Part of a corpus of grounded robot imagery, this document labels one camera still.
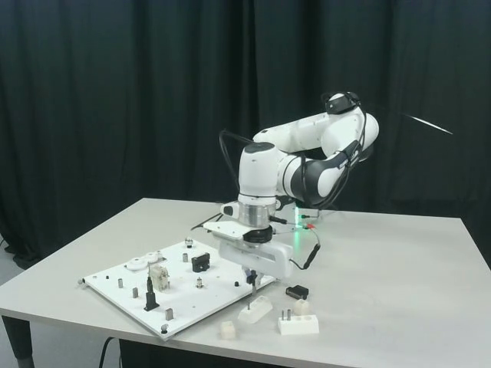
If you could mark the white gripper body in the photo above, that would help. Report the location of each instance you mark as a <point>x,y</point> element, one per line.
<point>264,255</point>

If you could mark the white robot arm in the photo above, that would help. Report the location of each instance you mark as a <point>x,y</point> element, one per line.
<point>257,168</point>

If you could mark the white peg holder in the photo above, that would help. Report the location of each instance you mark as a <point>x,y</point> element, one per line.
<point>301,326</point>
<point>257,311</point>

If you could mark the black D-SUB plug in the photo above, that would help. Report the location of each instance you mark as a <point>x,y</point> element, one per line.
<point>297,293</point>

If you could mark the flat white mounting plate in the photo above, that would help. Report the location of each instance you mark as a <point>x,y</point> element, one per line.
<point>224,230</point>

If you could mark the small white plug holder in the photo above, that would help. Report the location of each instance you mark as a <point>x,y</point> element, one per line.
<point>230,329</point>
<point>302,307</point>

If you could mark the metal BNC plug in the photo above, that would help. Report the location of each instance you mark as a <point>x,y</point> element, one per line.
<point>199,283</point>

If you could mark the black D-SUB socket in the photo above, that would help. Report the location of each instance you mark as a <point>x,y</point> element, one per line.
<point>200,263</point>

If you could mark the metal bolt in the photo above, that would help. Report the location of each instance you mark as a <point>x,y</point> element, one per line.
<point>188,242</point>

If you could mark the white task board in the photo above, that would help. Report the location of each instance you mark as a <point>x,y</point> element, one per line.
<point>184,306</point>

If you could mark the white medium gear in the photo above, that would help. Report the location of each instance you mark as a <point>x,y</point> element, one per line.
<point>152,258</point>

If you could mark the black USB plug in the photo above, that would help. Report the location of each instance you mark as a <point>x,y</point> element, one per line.
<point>150,297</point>

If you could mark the white large gear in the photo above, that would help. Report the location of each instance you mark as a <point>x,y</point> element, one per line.
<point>136,264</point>

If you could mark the black curtain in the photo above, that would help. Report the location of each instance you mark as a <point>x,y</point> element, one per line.
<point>115,96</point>

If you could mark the black table leg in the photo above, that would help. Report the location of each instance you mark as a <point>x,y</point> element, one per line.
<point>15,345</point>

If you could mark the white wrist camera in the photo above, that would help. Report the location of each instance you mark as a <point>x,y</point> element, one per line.
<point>231,211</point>

